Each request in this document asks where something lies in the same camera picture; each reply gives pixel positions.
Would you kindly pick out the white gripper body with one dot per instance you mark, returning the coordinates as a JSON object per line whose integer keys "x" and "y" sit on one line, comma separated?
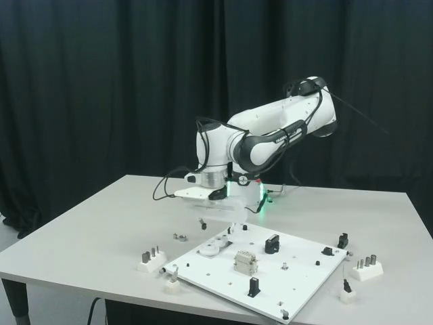
{"x": 220, "y": 210}

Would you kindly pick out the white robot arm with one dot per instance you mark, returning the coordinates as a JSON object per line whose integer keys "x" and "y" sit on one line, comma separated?
{"x": 264, "y": 115}

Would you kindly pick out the white small gear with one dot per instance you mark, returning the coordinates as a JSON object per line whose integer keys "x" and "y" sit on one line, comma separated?
{"x": 224, "y": 238}

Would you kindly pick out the white medium gear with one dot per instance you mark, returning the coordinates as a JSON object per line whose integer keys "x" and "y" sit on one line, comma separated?
{"x": 219, "y": 243}

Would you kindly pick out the white large gear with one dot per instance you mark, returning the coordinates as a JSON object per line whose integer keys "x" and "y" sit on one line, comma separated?
{"x": 209, "y": 251}

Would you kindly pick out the flat white mounting plate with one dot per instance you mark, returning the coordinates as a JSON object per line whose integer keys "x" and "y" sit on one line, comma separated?
{"x": 191, "y": 193}

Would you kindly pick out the beige waterproof plug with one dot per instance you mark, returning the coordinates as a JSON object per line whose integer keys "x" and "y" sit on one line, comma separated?
{"x": 244, "y": 263}

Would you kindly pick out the medium metal square peg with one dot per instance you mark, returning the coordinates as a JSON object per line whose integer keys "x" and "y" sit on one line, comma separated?
{"x": 154, "y": 253}

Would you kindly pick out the silver USB plug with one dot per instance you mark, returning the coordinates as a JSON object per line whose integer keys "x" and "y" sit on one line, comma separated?
{"x": 174, "y": 275}

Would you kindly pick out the white task board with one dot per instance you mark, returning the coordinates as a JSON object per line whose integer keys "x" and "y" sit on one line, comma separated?
{"x": 270, "y": 281}

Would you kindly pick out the large metal square peg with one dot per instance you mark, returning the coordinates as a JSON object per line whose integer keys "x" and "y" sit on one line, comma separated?
{"x": 146, "y": 257}

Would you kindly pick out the white square peg holder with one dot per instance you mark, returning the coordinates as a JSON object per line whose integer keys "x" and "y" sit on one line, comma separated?
{"x": 150, "y": 266}

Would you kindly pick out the small white plug holder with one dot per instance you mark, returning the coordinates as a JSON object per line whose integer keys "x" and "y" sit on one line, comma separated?
{"x": 172, "y": 288}
{"x": 348, "y": 297}

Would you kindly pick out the black D-SUB plug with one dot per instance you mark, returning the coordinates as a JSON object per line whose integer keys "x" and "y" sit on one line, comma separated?
{"x": 342, "y": 239}

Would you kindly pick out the black Ethernet plug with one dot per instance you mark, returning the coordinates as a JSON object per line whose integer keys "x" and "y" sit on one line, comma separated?
{"x": 346, "y": 285}

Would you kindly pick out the medium metal round peg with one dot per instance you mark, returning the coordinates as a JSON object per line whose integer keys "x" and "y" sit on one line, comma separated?
{"x": 367, "y": 262}

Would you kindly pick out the white round peg holder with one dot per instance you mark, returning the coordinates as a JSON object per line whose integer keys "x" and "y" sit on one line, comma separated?
{"x": 367, "y": 273}

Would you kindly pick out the large metal round peg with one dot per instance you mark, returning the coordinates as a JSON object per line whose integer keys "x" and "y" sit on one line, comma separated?
{"x": 373, "y": 260}

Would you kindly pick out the black curtain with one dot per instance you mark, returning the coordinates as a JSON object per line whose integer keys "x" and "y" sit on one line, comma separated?
{"x": 101, "y": 84}

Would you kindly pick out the black table leg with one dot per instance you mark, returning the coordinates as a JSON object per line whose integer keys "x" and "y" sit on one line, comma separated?
{"x": 15, "y": 301}

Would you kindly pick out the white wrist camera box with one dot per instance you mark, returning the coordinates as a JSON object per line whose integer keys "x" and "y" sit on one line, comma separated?
{"x": 191, "y": 177}

